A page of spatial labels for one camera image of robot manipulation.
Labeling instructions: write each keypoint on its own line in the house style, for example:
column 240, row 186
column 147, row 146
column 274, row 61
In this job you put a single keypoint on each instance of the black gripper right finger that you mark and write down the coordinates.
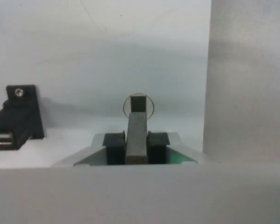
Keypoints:
column 157, row 145

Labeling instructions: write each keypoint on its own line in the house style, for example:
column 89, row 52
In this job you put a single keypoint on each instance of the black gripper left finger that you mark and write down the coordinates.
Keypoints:
column 113, row 145

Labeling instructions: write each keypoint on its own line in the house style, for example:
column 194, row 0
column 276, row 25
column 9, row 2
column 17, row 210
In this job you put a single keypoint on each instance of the metal square peg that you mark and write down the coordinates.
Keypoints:
column 135, row 137

